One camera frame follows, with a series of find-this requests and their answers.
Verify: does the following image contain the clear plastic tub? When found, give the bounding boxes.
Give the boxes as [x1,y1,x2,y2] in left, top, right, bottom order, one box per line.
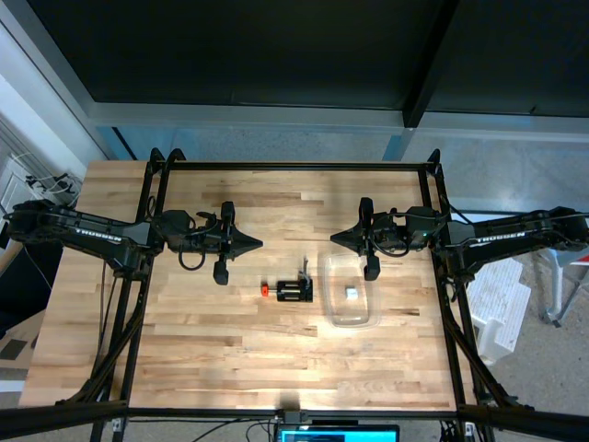
[321,254,383,331]

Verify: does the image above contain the black vise with orange knob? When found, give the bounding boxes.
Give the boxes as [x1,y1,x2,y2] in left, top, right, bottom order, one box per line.
[260,278,316,304]

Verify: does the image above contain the laptop with blue screen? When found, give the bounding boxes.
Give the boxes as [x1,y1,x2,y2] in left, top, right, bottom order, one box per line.
[274,424,400,442]

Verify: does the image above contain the grey metal stand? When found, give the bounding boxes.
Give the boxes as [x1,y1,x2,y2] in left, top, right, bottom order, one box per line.
[519,225,589,329]

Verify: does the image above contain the black wall post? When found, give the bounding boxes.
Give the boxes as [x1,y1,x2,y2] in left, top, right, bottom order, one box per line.
[403,0,461,129]

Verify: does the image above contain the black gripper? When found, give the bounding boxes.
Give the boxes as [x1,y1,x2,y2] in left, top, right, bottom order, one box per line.
[329,197,406,282]
[191,201,264,287]

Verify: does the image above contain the black table level camera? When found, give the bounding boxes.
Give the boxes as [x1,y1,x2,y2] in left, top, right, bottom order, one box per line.
[279,399,304,425]

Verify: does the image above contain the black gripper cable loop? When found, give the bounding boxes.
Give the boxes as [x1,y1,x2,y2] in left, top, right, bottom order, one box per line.
[177,238,207,272]

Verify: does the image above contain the black aluminium frame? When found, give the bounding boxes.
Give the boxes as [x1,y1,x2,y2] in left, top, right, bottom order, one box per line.
[0,146,589,442]

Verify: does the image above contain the white stepped foam block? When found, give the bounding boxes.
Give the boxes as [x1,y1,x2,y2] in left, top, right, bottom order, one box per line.
[464,248,531,367]

